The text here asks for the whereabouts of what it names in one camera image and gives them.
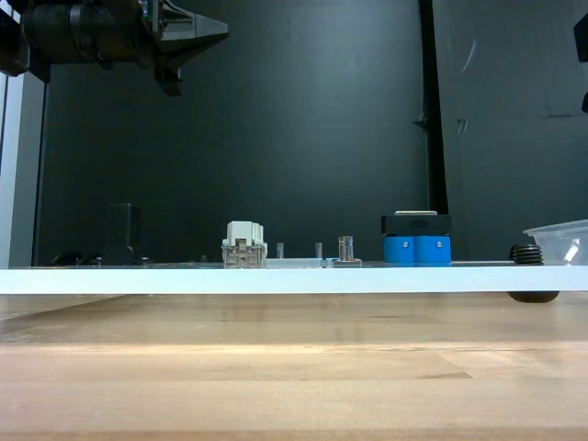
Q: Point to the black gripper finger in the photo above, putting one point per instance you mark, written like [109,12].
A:
[184,25]
[184,50]

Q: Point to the beige rectangular connector housing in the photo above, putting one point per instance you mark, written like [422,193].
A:
[243,243]

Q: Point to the white taskboard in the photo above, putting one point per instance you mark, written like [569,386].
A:
[294,280]

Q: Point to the small black clamp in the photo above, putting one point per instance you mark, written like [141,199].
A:
[120,229]

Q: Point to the clear plastic tub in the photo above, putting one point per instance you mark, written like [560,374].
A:
[560,239]

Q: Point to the black knurled screw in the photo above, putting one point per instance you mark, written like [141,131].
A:
[526,255]

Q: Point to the small metal socket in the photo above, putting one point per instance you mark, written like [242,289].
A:
[347,250]

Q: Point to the black rubber board foot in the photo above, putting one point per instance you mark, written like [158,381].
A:
[533,297]

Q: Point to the black wall post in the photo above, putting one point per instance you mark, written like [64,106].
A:
[434,138]

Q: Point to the blue and black connector mount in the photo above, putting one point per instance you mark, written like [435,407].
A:
[415,250]

